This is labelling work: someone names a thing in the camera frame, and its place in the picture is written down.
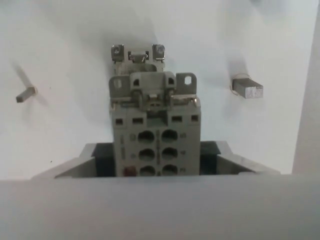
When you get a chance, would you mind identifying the white task board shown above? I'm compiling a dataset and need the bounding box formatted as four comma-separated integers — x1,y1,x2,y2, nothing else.
0,0,312,181

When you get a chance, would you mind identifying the small metal square peg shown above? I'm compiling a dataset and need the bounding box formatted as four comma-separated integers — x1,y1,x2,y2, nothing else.
15,86,38,104

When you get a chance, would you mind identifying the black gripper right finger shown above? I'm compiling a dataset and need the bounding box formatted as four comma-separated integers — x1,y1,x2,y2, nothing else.
198,140,282,176

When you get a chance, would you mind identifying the grey waterproof plug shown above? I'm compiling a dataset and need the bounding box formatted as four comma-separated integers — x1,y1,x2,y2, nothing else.
108,70,201,178

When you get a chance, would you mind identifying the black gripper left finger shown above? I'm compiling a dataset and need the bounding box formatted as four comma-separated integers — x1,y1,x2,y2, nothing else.
31,141,116,180

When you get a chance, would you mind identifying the large metal square peg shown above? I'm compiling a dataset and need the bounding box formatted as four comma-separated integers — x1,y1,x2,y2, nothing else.
231,77,265,99

